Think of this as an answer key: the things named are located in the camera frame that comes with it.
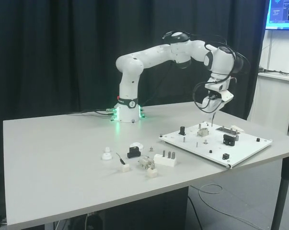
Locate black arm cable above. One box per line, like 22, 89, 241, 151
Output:
162, 30, 252, 80

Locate black plug with short cable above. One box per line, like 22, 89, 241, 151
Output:
116, 152, 126, 166

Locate black table leg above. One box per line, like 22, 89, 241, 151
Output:
270, 157, 289, 230

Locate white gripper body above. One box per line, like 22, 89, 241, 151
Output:
201, 90, 234, 114

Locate black curtains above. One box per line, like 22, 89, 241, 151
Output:
0, 0, 272, 223

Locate black looped gripper cable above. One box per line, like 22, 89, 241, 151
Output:
192, 81, 209, 112

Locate white task board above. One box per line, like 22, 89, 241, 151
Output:
158, 122, 273, 170

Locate black base cables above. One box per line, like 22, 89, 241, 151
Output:
69, 108, 116, 116

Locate white cabinet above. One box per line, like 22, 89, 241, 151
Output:
249, 71, 289, 139

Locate white large gear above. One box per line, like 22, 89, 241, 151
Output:
129, 141, 144, 150

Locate grey multi-pin waterproof plug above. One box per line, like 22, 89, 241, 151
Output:
138, 155, 156, 170

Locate blue screen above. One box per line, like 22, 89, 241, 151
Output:
265, 0, 289, 31

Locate grey floor cable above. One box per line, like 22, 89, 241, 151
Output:
197, 183, 275, 230

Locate white peg holder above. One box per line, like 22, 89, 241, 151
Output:
153, 154, 178, 167

